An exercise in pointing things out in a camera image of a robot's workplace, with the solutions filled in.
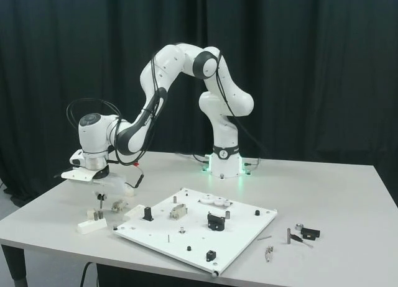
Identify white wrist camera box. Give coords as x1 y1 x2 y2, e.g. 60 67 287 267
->
70 150 85 169

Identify black shoulder cable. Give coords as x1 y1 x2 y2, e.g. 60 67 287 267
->
214 47 271 160

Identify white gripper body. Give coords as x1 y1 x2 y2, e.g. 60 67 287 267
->
68 172 136 197

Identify long white peg holder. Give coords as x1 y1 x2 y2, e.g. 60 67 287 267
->
76 219 108 237

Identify black curtain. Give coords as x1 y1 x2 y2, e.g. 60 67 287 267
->
0 0 398 207

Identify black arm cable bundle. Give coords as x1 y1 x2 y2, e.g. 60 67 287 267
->
66 49 169 165

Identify black base cable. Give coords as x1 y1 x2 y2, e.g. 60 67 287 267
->
191 150 213 164

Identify black plug with thin wire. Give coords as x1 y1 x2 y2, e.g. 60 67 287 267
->
290 234 314 250

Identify flat white mounting plate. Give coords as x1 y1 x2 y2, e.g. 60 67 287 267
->
60 168 94 180

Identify black table leg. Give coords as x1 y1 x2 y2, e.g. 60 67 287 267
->
1 245 25 287

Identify white task board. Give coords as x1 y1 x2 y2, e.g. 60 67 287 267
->
111 187 279 277

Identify black cable under table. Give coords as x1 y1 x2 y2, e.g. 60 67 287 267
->
81 261 96 287

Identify black D-SUB plug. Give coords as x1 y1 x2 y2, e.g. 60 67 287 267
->
300 227 321 240

